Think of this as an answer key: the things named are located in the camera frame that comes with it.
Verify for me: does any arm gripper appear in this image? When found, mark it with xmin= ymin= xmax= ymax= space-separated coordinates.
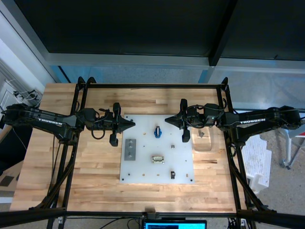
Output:
xmin=103 ymin=102 xmax=136 ymax=147
xmin=164 ymin=99 xmax=198 ymax=143

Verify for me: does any large blue clamp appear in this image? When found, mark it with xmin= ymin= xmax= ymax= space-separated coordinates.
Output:
xmin=153 ymin=125 xmax=163 ymax=139

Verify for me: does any grey metal plate with pegs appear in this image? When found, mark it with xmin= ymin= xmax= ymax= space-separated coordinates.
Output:
xmin=123 ymin=138 xmax=137 ymax=162

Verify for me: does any clear plastic tub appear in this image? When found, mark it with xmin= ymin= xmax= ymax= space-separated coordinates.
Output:
xmin=191 ymin=126 xmax=216 ymax=153

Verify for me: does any white task board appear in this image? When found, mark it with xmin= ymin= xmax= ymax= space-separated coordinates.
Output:
xmin=118 ymin=114 xmax=195 ymax=184

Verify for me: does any white foam rack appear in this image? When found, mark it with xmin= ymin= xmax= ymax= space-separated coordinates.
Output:
xmin=240 ymin=137 xmax=273 ymax=195

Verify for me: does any laptop screen with blue edge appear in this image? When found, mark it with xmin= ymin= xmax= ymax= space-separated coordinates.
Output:
xmin=142 ymin=219 xmax=207 ymax=229

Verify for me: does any grey metal stand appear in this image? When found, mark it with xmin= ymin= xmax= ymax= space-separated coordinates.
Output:
xmin=278 ymin=130 xmax=305 ymax=170

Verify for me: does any brown cardboard box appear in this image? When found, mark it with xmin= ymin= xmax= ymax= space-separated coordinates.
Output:
xmin=0 ymin=159 xmax=24 ymax=191

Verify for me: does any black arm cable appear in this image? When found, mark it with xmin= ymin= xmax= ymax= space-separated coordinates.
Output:
xmin=91 ymin=127 xmax=106 ymax=140
xmin=186 ymin=104 xmax=208 ymax=127

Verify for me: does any black table-level camera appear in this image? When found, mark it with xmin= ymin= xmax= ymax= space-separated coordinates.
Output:
xmin=145 ymin=207 xmax=159 ymax=219

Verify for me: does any black metal frame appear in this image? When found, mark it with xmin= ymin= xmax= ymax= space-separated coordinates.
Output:
xmin=0 ymin=76 xmax=305 ymax=229

